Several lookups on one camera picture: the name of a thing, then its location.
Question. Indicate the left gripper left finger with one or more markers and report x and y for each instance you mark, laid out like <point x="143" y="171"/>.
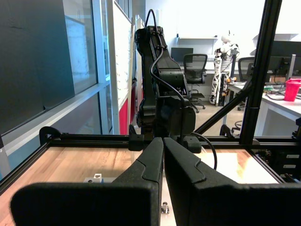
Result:
<point x="94" y="204"/>

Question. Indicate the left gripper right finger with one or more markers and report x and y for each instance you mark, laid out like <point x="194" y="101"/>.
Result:
<point x="235" y="204"/>

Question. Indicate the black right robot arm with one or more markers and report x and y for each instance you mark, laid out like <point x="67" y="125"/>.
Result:
<point x="169" y="70"/>

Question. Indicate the blue clamp with white bar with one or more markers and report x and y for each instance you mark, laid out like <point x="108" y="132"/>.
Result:
<point x="97" y="176"/>

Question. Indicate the small dark nut stud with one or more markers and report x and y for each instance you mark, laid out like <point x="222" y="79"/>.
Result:
<point x="165" y="208"/>

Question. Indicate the white office desk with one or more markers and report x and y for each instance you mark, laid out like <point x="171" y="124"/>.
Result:
<point x="277" y="106"/>

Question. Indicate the red plastic basket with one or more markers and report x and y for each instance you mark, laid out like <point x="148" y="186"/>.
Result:
<point x="291" y="90"/>

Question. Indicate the white humanoid robot figure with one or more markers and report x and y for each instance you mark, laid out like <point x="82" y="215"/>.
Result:
<point x="217" y="70"/>

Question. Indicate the black mesh office chair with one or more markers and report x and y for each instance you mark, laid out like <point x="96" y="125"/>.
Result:
<point x="195" y="61"/>
<point x="244" y="66"/>

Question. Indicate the white board panel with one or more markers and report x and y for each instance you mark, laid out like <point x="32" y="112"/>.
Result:
<point x="122" y="58"/>

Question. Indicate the black computer monitor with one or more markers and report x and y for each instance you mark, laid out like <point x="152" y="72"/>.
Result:
<point x="181" y="54"/>

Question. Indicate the large dark monitor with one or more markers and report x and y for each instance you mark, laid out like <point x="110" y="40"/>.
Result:
<point x="284" y="51"/>

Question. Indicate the black aluminium frame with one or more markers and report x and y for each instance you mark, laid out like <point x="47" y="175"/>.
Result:
<point x="261" y="70"/>

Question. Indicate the white wall shelf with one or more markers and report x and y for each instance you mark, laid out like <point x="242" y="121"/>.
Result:
<point x="197" y="38"/>

